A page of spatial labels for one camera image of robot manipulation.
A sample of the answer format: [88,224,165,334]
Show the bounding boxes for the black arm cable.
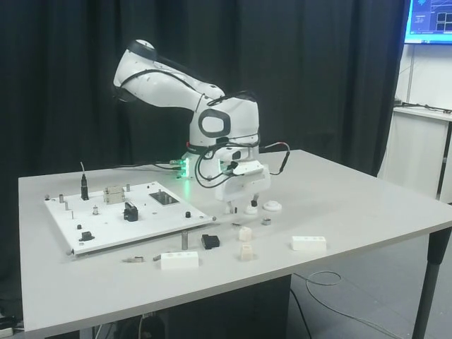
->
[112,69,263,189]

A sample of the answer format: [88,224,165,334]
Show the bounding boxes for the grey floor cable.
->
[305,270,420,339]

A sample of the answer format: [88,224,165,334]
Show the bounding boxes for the black D-SUB plug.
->
[201,234,221,251]

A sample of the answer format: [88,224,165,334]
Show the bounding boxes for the white cabinet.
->
[379,105,452,205]

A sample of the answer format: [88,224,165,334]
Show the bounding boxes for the white task board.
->
[44,180,214,256]

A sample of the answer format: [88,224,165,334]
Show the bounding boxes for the blue screen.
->
[403,0,452,46]

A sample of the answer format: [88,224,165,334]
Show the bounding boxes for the black cable on cabinet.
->
[393,101,452,114]

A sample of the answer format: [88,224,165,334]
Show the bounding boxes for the black curtain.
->
[0,0,413,188]

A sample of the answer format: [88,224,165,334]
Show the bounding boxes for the black waterproof plug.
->
[79,161,90,201]

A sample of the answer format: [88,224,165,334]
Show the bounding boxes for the long white peg holder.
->
[291,235,327,251]
[160,251,201,271]

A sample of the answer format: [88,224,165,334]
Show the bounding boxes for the black floor cable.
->
[289,287,321,339]

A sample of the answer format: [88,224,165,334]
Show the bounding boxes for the black base cable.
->
[116,161,184,172]

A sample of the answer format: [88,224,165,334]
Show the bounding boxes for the dark table leg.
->
[412,225,446,339]

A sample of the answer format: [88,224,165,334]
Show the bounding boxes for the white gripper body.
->
[214,164,273,204]

